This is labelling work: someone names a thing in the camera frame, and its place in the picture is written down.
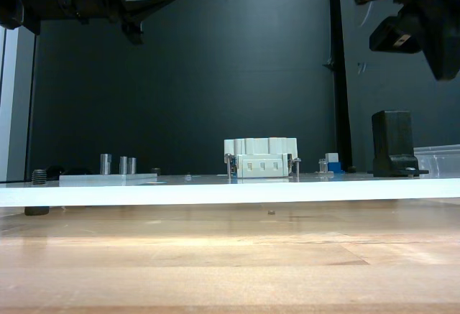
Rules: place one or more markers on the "clear plastic tub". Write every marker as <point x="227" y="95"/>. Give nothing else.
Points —
<point x="442" y="159"/>

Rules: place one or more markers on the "short metal peg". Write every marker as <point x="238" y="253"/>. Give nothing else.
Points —
<point x="132" y="166"/>
<point x="105" y="164"/>
<point x="123" y="165"/>

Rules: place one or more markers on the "small connector block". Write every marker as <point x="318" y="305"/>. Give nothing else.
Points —
<point x="331" y="159"/>

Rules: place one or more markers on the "black corner screw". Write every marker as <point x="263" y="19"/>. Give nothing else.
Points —
<point x="155" y="171"/>

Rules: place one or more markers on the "grey metal peg plate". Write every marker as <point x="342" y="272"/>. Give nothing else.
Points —
<point x="93" y="180"/>

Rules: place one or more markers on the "black set screw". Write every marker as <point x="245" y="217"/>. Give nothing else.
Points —
<point x="40" y="177"/>

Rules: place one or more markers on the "white multi-pin connector housing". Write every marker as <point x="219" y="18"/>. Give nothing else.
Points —
<point x="262" y="159"/>

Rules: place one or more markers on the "white task board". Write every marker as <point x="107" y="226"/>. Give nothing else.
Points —
<point x="230" y="195"/>

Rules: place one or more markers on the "black board foot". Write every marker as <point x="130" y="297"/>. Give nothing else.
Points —
<point x="36" y="211"/>

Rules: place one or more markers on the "black plastic socket mount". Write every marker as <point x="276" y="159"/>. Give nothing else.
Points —
<point x="391" y="141"/>

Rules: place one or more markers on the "black metal frame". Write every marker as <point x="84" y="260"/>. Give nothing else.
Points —
<point x="339" y="77"/>

